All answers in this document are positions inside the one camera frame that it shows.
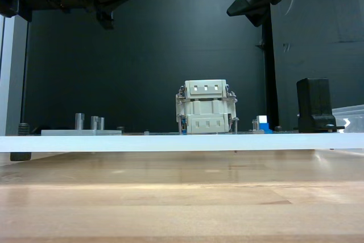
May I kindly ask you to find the beige HAN10E connector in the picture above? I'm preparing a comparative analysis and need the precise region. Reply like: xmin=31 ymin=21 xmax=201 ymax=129
xmin=175 ymin=79 xmax=239 ymax=104

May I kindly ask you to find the small blue white connector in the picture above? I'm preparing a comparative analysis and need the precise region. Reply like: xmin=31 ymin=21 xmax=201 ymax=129
xmin=257 ymin=115 xmax=271 ymax=134

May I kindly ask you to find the mounted beige connector base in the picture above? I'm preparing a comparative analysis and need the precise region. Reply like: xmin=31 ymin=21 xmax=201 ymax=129
xmin=175 ymin=100 xmax=240 ymax=135

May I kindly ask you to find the black socket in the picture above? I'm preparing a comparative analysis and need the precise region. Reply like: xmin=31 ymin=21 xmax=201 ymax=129
xmin=295 ymin=77 xmax=346 ymax=133

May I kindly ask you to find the grey metal block with pegs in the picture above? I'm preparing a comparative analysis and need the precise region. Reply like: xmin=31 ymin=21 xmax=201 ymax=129
xmin=41 ymin=113 xmax=123 ymax=136

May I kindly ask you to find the clear plastic tub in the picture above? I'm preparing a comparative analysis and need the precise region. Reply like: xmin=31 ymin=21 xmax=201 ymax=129
xmin=331 ymin=105 xmax=364 ymax=135

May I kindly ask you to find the white task board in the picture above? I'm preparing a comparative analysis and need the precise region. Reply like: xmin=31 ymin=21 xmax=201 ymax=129
xmin=0 ymin=133 xmax=364 ymax=153

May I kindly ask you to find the black board foot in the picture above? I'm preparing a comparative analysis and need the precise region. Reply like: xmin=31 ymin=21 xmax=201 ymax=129
xmin=10 ymin=151 xmax=32 ymax=162

